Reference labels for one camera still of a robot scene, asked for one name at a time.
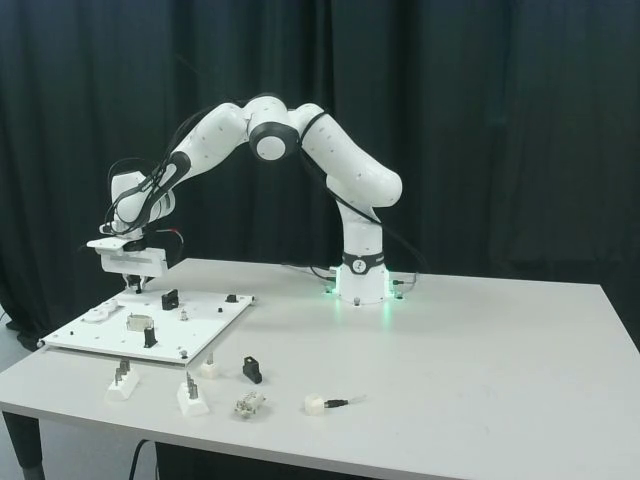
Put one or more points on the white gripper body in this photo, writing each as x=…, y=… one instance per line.
x=135, y=262

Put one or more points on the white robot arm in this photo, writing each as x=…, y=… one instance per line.
x=360, y=240

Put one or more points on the flat white mounting plate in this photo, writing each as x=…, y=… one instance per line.
x=106, y=244

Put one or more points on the white large gear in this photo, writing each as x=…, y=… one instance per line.
x=96, y=316

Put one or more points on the white task board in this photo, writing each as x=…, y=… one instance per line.
x=115, y=335

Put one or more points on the large metal square peg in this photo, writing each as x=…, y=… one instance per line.
x=119, y=376

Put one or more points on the white square peg holder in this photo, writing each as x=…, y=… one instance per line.
x=122, y=391

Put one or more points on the thin metal round peg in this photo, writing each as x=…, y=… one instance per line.
x=188, y=381

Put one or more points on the small white holder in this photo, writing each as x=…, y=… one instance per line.
x=209, y=371

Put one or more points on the large metal round peg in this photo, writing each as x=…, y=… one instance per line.
x=195, y=391

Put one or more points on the white round peg holder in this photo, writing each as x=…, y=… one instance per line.
x=192, y=404

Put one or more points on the black D-SUB plug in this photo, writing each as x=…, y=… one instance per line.
x=251, y=371

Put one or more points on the beige metal connector plug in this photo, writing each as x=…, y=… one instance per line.
x=246, y=404

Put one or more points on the black table leg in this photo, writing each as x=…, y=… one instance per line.
x=22, y=445

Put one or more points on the white round plug holder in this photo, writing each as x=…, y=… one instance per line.
x=315, y=405

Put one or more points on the black curtain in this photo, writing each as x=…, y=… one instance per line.
x=450, y=100

